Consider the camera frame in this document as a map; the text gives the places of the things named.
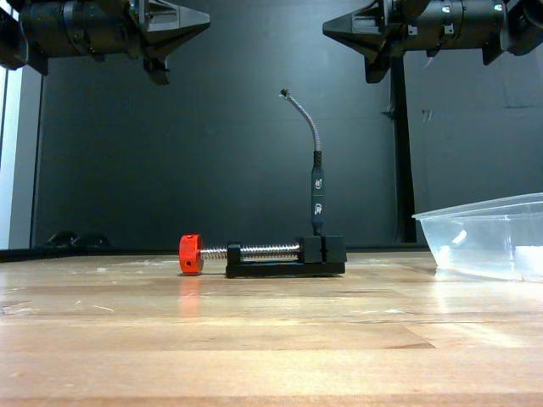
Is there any braided USB-C cable connector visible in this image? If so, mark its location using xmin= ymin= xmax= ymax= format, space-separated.
xmin=277 ymin=87 xmax=327 ymax=237

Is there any black vise with red knob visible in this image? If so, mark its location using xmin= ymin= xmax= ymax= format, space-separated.
xmin=177 ymin=232 xmax=347 ymax=280

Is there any clear plastic tub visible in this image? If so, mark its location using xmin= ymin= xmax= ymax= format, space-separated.
xmin=411 ymin=192 xmax=543 ymax=285

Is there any white foam block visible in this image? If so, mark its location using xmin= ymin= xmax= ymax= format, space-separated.
xmin=513 ymin=245 xmax=543 ymax=276

